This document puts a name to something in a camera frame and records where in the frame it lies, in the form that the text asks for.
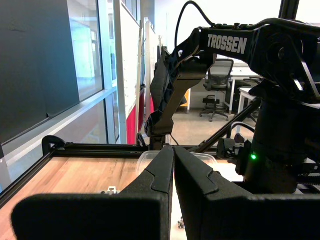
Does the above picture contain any red partition panel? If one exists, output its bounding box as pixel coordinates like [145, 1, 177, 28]
[126, 104, 138, 146]

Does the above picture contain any white desk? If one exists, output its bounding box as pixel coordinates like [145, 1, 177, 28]
[231, 74, 262, 116]

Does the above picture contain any black office chair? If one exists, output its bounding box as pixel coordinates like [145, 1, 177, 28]
[199, 59, 235, 123]

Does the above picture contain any small blue socket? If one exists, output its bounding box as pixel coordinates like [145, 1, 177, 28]
[100, 185, 121, 195]

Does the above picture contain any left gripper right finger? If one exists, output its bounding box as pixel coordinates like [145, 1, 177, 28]
[174, 146, 320, 240]

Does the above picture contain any clear plastic tub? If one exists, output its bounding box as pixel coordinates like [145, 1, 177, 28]
[138, 149, 218, 176]

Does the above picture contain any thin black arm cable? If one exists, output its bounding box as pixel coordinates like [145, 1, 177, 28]
[174, 0, 216, 50]

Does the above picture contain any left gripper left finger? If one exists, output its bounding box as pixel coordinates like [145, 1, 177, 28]
[11, 144, 175, 240]

